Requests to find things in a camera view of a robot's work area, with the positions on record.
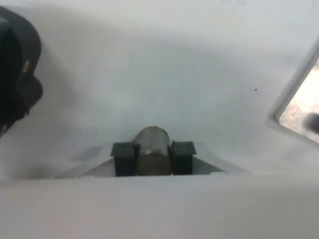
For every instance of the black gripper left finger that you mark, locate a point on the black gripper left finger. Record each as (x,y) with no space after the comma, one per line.
(124,161)

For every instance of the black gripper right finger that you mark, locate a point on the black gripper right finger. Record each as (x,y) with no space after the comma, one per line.
(183,159)

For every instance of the metal round peg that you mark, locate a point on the metal round peg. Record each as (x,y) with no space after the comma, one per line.
(154,152)

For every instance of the white task board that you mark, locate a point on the white task board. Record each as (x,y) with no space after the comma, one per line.
(159,62)

